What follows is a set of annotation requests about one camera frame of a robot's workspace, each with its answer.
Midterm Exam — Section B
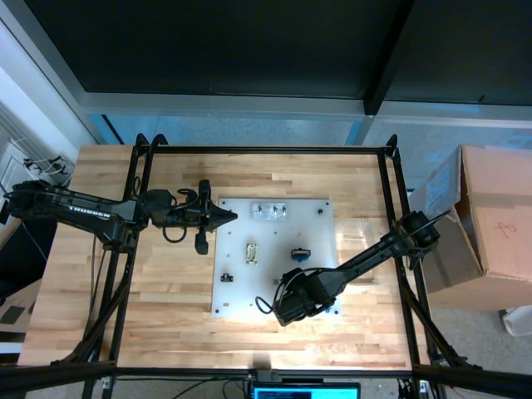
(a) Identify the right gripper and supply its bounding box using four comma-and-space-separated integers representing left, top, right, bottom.
272, 268, 336, 328

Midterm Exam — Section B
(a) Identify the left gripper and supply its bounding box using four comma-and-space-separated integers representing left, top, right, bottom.
194, 179, 239, 256

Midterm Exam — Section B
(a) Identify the clear plastic container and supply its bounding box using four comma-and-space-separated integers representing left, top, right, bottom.
337, 219, 386, 288

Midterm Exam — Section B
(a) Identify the white task board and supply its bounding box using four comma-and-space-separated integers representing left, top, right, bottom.
210, 198, 343, 320

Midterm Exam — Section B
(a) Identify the beige many-pin connector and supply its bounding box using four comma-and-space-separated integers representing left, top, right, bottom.
244, 242, 262, 268

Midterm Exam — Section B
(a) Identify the blue screen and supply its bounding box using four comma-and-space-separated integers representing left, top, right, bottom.
248, 381, 362, 399

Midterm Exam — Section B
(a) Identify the cardboard box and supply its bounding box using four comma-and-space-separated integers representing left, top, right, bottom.
408, 143, 532, 313

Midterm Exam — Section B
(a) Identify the black frame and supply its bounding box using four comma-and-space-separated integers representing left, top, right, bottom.
0, 132, 532, 399

